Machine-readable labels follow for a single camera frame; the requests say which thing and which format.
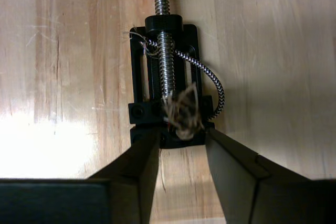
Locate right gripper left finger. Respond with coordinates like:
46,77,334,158
89,127,162,224

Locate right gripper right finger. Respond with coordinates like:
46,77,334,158
205,129,309,224

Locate silver threaded vise screw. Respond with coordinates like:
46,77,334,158
153,0,175,99

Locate black vise clamp frame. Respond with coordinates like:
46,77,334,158
128,15,216,149

